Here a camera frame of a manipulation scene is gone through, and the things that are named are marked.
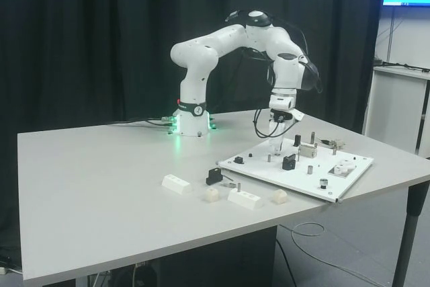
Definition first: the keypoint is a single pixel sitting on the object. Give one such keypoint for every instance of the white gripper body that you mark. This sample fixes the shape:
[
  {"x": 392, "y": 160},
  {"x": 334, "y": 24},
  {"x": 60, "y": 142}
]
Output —
[{"x": 279, "y": 129}]

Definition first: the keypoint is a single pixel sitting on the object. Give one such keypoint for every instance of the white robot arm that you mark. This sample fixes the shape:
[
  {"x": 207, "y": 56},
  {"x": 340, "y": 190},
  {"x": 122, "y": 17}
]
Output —
[{"x": 195, "y": 55}]

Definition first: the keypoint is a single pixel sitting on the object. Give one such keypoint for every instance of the flat white wrist plate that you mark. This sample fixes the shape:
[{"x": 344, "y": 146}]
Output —
[{"x": 298, "y": 115}]

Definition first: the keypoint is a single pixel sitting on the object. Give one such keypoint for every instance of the tall metal square peg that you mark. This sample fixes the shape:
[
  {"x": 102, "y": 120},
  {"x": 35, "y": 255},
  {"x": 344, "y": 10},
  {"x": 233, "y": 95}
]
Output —
[{"x": 311, "y": 136}]

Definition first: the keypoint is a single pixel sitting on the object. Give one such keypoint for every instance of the black stepped plug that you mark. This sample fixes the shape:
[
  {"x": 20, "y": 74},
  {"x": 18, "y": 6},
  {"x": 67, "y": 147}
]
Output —
[{"x": 289, "y": 162}]

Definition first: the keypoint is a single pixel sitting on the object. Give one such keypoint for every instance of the white task board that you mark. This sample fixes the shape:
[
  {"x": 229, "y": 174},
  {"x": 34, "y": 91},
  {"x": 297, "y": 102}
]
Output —
[{"x": 255, "y": 167}]

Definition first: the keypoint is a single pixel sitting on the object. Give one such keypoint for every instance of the short metal round peg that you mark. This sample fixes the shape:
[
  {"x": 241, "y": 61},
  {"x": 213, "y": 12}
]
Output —
[{"x": 310, "y": 169}]

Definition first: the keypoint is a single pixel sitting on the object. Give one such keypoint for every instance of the small cream cube holder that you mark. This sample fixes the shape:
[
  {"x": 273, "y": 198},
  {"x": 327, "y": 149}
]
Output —
[
  {"x": 281, "y": 196},
  {"x": 211, "y": 195}
]

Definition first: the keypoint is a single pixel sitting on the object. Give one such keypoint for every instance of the round waterproof plug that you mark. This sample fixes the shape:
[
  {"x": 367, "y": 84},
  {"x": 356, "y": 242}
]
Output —
[{"x": 323, "y": 183}]

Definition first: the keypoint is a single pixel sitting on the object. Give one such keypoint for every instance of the white medium gear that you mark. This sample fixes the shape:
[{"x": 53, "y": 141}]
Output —
[{"x": 340, "y": 169}]

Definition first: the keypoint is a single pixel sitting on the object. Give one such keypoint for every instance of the white large gear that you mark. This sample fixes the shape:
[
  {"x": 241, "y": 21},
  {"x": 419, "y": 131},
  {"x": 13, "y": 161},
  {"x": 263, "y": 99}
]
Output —
[{"x": 349, "y": 164}]

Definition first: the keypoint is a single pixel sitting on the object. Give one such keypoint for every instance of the white holder with holes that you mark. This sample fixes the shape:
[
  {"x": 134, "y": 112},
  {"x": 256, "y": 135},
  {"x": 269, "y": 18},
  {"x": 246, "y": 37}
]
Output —
[
  {"x": 245, "y": 200},
  {"x": 176, "y": 184}
]

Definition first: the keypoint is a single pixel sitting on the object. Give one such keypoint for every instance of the black D-SUB plug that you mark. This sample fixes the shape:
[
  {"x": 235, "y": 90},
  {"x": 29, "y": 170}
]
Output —
[{"x": 213, "y": 176}]

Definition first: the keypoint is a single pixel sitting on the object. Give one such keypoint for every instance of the white cabinet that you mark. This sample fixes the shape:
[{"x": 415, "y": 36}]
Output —
[{"x": 396, "y": 105}]

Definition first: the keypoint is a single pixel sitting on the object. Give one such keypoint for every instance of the black table leg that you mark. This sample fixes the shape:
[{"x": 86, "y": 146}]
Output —
[{"x": 408, "y": 233}]

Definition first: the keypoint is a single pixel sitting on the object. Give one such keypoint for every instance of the black curtain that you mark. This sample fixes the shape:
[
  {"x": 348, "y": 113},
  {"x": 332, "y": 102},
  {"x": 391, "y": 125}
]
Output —
[{"x": 100, "y": 31}]

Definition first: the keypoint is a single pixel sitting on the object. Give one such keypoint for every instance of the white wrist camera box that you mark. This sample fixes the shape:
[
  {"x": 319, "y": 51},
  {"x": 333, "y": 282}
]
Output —
[{"x": 280, "y": 102}]

